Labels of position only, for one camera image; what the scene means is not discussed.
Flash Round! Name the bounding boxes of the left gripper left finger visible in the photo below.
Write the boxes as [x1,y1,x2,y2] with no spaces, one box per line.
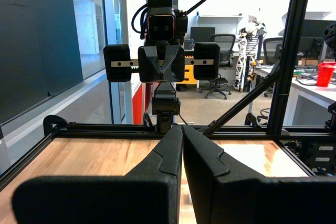
[12,124,183,224]

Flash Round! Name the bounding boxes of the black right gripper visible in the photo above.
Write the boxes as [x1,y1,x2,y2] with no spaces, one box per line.
[103,39,221,82]

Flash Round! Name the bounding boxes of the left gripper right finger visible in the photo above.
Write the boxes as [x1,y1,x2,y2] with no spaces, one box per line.
[183,125,336,224]

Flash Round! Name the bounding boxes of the yellow drawer cabinet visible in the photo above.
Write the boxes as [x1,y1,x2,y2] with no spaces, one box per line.
[176,65,198,85]

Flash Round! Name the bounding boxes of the red cabinet panel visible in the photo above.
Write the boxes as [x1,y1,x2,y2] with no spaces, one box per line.
[132,82,153,125]

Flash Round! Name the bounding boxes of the black computer monitor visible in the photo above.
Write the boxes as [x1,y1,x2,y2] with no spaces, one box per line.
[296,19,336,61]
[190,26,216,43]

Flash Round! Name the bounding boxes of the black office chair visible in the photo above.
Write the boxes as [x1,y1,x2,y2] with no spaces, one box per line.
[199,34,237,101]
[258,37,284,98]

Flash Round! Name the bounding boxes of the white lattice stand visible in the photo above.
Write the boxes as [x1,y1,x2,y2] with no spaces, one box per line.
[233,19,266,94]

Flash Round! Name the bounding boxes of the white desk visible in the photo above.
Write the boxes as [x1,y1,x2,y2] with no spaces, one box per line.
[248,65,336,127]

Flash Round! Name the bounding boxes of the red plastic cup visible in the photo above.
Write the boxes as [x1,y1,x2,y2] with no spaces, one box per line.
[316,60,336,88]

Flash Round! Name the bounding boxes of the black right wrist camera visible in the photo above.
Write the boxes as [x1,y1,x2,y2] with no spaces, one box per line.
[145,0,177,41]

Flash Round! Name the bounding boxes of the white wall shelf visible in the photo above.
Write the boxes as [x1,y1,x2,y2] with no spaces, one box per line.
[196,13,244,36]

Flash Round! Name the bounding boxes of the black metal frame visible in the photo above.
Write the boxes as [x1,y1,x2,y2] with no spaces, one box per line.
[0,0,336,190]

